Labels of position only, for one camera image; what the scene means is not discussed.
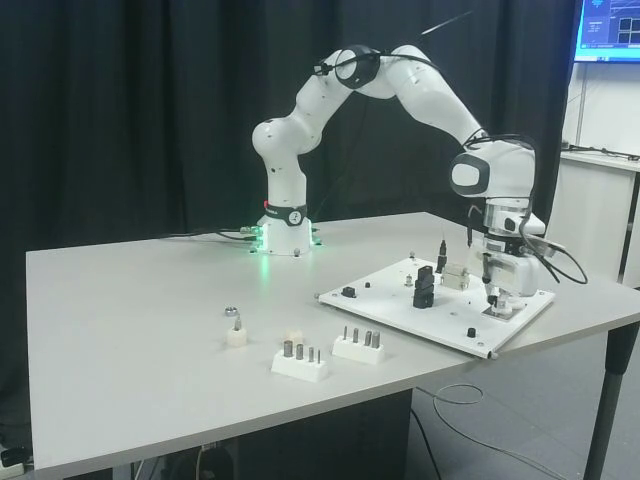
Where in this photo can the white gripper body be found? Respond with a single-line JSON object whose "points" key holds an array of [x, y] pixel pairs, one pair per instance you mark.
{"points": [[520, 277]]}

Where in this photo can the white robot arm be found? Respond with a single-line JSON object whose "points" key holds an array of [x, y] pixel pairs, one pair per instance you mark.
{"points": [[300, 125]]}

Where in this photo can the white large gear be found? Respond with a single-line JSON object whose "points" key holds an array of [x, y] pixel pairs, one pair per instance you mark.
{"points": [[521, 301]]}

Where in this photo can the beige waterproof plug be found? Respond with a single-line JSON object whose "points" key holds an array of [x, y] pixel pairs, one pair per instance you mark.
{"points": [[454, 279]]}

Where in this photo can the black D-SUB plug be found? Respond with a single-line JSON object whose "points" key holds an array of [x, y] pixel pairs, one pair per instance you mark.
{"points": [[424, 290]]}

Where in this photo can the white cabinet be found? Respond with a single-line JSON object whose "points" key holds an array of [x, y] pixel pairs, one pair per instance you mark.
{"points": [[590, 210]]}

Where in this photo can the white task board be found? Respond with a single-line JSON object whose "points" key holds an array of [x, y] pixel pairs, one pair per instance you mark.
{"points": [[390, 305]]}

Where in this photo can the large metal square peg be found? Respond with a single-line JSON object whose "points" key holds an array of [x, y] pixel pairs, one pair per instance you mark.
{"points": [[376, 339]]}

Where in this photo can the medium metal square peg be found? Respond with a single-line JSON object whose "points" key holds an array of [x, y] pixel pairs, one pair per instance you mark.
{"points": [[368, 338]]}

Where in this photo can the white square peg holder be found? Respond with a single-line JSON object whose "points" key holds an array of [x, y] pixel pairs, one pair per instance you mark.
{"points": [[357, 354]]}

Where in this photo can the black table leg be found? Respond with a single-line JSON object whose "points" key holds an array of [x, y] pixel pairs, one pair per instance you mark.
{"points": [[605, 410]]}

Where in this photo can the medium metal round peg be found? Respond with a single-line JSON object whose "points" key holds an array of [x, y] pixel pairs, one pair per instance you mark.
{"points": [[300, 352]]}

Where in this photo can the white round peg holder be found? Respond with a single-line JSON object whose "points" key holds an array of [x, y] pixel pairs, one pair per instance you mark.
{"points": [[300, 372]]}

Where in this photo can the large metal round peg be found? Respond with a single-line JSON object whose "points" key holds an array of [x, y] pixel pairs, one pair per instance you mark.
{"points": [[289, 349]]}

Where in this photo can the metal bolt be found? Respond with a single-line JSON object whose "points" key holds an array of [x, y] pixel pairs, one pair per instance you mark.
{"points": [[239, 321]]}

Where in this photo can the white bolt holder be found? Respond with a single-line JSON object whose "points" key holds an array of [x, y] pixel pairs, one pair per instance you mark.
{"points": [[235, 338]]}

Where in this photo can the metal nut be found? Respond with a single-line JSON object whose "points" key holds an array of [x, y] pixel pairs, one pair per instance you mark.
{"points": [[230, 312]]}

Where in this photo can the blue screen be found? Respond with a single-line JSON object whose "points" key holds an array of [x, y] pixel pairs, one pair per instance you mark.
{"points": [[610, 30]]}

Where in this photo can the black curtain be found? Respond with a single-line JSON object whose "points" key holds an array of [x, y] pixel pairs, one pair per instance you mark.
{"points": [[100, 100]]}

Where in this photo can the white power strip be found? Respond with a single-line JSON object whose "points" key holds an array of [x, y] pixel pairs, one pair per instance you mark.
{"points": [[10, 460]]}

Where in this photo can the flat white mount plate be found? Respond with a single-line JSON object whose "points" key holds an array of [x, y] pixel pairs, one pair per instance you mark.
{"points": [[537, 225]]}

